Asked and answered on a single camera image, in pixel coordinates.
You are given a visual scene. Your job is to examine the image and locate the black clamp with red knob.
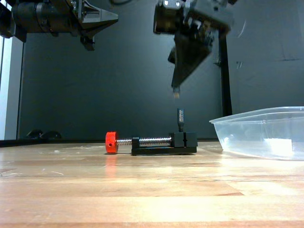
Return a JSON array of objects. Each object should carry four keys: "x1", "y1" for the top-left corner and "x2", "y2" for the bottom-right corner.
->
[{"x1": 105, "y1": 131, "x2": 198, "y2": 157}]

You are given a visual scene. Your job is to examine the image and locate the clear plastic tub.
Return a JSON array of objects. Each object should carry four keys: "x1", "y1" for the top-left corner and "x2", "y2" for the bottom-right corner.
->
[{"x1": 209, "y1": 106, "x2": 304, "y2": 162}]

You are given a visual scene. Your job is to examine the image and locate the white rectangular block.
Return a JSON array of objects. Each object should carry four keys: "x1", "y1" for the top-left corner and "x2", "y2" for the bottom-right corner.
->
[{"x1": 265, "y1": 138, "x2": 293, "y2": 155}]

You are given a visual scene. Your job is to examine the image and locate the black frame corner bracket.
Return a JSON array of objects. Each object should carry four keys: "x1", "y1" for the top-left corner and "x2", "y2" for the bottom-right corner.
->
[
  {"x1": 39, "y1": 130, "x2": 63, "y2": 140},
  {"x1": 27, "y1": 129, "x2": 44, "y2": 139}
]

